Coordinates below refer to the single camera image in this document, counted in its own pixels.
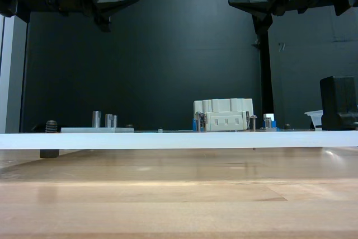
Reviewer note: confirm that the grey metal plate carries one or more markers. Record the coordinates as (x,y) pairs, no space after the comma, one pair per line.
(84,130)

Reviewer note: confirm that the beige connector socket base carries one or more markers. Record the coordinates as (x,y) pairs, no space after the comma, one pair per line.
(223,121)

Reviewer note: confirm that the silver metal peg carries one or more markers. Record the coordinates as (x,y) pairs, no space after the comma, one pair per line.
(111,121)
(96,118)

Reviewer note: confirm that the blue and white connector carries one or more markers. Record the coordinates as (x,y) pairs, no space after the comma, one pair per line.
(269,116)

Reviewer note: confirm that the small black connector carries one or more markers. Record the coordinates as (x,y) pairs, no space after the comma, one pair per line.
(335,102)

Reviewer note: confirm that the black aluminium frame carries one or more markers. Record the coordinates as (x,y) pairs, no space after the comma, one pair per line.
(265,82)

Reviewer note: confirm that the white taskboard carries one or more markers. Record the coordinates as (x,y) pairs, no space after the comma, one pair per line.
(179,141)

